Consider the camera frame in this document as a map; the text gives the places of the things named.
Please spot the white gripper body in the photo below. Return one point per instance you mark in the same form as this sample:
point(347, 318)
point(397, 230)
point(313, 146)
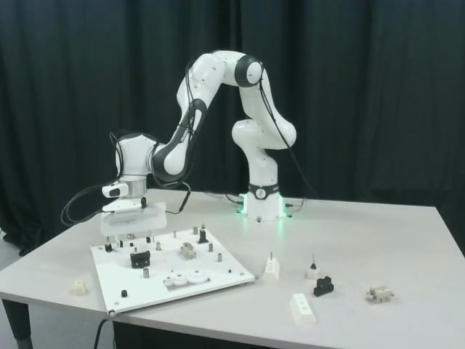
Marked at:
point(134, 221)

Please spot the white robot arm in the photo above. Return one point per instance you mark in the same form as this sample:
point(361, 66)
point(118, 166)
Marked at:
point(254, 163)

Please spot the white sloped peg holder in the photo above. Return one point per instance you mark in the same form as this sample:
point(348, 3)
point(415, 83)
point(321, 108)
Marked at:
point(271, 269)

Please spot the metal BNC plug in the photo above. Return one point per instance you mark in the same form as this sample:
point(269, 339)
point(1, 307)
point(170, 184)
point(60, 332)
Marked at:
point(158, 246)

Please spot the black waterproof plug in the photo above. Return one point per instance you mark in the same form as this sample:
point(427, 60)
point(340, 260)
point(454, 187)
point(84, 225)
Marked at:
point(107, 248)

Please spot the black stepped connector block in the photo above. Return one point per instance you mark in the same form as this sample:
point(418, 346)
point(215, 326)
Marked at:
point(140, 260)

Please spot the metal connector socket block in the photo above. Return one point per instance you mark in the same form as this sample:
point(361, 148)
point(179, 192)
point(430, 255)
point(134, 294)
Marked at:
point(188, 251)

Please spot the white small gear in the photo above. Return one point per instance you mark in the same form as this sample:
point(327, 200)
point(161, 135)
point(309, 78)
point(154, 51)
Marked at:
point(168, 281)

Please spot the white medium gear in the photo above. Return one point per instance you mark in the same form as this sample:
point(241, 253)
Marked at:
point(179, 280)

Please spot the tall black plug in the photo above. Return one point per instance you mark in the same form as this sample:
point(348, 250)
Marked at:
point(202, 236)

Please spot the white large gear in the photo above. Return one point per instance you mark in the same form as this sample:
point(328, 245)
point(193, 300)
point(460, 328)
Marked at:
point(197, 276)

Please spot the small white cube holder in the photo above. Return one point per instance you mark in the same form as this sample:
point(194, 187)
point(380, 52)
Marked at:
point(79, 288)

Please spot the white task board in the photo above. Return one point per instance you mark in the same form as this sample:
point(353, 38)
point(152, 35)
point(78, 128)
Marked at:
point(189, 294)

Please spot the dark grey table leg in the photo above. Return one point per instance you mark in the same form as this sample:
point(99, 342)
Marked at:
point(16, 323)

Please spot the black curtain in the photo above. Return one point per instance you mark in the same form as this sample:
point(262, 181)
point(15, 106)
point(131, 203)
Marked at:
point(72, 72)

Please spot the thin dark plug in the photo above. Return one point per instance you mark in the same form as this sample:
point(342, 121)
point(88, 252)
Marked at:
point(312, 261)

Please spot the small white plug holder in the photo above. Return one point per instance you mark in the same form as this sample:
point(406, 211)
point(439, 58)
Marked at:
point(312, 273)

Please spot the long white holder with holes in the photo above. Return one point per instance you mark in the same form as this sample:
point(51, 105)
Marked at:
point(303, 308)

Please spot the black D-SUB plug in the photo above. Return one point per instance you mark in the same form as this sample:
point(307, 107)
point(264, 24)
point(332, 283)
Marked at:
point(323, 287)

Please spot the small white wrist camera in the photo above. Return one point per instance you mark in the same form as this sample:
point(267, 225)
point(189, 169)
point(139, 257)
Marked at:
point(114, 191)

